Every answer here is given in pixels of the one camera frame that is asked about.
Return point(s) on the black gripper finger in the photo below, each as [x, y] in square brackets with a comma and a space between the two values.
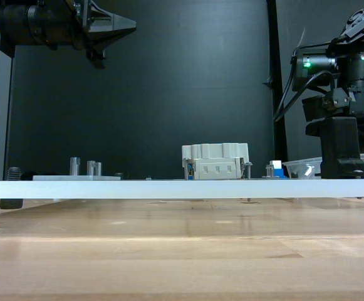
[112, 36]
[119, 23]

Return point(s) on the black block holder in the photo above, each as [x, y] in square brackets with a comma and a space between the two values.
[338, 147]

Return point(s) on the clear plastic tub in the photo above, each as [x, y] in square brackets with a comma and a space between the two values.
[297, 166]

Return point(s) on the small blue white connector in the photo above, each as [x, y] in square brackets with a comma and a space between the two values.
[277, 173]

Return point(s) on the silver pan head screw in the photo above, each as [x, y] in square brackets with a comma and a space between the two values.
[248, 171]

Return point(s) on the beige connector housing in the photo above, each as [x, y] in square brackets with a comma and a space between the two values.
[216, 156]

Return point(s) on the white task board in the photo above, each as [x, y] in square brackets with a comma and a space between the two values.
[181, 189]

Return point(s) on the black threaded set screw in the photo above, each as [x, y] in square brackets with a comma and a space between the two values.
[14, 174]

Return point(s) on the black rubber board foot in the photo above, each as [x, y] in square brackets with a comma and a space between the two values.
[11, 204]

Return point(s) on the black vertical wall post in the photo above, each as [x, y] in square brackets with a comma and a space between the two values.
[277, 94]

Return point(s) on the silver metal post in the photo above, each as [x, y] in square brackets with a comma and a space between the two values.
[99, 169]
[91, 168]
[75, 166]

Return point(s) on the grey metal base plate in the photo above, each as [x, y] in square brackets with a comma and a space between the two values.
[59, 178]

